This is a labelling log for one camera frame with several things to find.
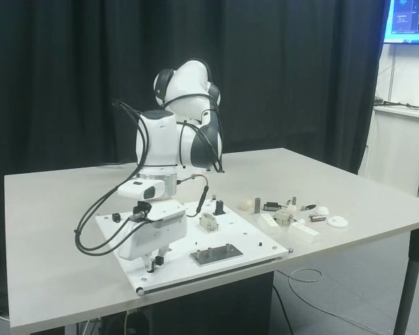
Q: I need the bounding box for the black curtain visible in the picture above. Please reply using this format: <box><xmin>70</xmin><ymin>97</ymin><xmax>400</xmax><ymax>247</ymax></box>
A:
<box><xmin>0</xmin><ymin>0</ymin><xmax>385</xmax><ymax>182</ymax></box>

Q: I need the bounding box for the white two-hole holder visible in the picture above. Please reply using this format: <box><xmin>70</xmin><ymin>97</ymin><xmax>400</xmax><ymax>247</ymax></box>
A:
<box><xmin>257</xmin><ymin>212</ymin><xmax>281</xmax><ymax>235</ymax></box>

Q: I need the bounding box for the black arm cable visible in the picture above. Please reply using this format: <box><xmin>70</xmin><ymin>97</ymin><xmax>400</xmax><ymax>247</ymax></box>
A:
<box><xmin>73</xmin><ymin>99</ymin><xmax>152</xmax><ymax>255</ymax></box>
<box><xmin>176</xmin><ymin>91</ymin><xmax>226</xmax><ymax>174</ymax></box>

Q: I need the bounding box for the black box under table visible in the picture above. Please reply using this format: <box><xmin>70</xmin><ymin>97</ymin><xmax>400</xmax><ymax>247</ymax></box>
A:
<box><xmin>139</xmin><ymin>270</ymin><xmax>277</xmax><ymax>335</ymax></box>

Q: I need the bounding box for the grey floor cable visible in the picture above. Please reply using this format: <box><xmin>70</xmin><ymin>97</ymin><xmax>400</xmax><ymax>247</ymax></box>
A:
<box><xmin>288</xmin><ymin>267</ymin><xmax>399</xmax><ymax>335</ymax></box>

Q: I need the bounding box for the white task board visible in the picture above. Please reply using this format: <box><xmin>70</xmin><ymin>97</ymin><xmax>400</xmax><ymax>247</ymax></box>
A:
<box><xmin>94</xmin><ymin>198</ymin><xmax>294</xmax><ymax>297</ymax></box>

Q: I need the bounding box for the black table leg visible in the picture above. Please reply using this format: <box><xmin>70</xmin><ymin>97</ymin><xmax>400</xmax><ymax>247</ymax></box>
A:
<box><xmin>392</xmin><ymin>228</ymin><xmax>419</xmax><ymax>335</ymax></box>

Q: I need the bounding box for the long white holder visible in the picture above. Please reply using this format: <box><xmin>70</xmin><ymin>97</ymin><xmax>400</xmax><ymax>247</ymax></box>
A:
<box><xmin>288</xmin><ymin>223</ymin><xmax>321</xmax><ymax>244</ymax></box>

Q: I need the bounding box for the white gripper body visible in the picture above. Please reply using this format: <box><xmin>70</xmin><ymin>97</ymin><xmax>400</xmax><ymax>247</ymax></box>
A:
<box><xmin>117</xmin><ymin>209</ymin><xmax>189</xmax><ymax>262</ymax></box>

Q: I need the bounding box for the white cabinet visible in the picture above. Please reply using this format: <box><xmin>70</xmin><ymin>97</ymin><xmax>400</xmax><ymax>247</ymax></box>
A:
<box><xmin>358</xmin><ymin>103</ymin><xmax>419</xmax><ymax>203</ymax></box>

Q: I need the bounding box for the white large gear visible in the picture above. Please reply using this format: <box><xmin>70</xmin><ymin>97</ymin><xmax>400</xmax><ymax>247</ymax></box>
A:
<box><xmin>328</xmin><ymin>216</ymin><xmax>351</xmax><ymax>230</ymax></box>

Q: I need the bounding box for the beige waterproof plug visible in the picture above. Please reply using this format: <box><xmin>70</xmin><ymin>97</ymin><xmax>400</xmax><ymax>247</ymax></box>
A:
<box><xmin>274</xmin><ymin>209</ymin><xmax>296</xmax><ymax>228</ymax></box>

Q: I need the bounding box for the black floor cable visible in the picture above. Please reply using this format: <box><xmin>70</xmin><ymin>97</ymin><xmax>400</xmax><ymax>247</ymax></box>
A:
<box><xmin>272</xmin><ymin>285</ymin><xmax>291</xmax><ymax>335</ymax></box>

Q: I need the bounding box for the flat white mounting plate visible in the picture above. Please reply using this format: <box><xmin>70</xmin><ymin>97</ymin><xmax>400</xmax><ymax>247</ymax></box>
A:
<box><xmin>148</xmin><ymin>200</ymin><xmax>187</xmax><ymax>222</ymax></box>

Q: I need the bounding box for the white box with dark window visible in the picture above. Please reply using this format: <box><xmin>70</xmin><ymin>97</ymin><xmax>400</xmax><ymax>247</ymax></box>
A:
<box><xmin>117</xmin><ymin>179</ymin><xmax>167</xmax><ymax>202</ymax></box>

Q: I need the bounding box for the blue screen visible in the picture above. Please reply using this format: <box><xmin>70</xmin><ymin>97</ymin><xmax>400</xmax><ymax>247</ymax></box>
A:
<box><xmin>383</xmin><ymin>0</ymin><xmax>419</xmax><ymax>45</ymax></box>

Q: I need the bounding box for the thin black rod on wire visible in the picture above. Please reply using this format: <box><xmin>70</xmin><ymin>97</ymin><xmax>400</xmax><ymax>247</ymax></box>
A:
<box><xmin>177</xmin><ymin>173</ymin><xmax>210</xmax><ymax>216</ymax></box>

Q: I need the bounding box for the silver flange ring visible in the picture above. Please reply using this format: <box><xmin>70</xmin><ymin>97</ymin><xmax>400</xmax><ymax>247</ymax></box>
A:
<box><xmin>139</xmin><ymin>173</ymin><xmax>179</xmax><ymax>202</ymax></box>

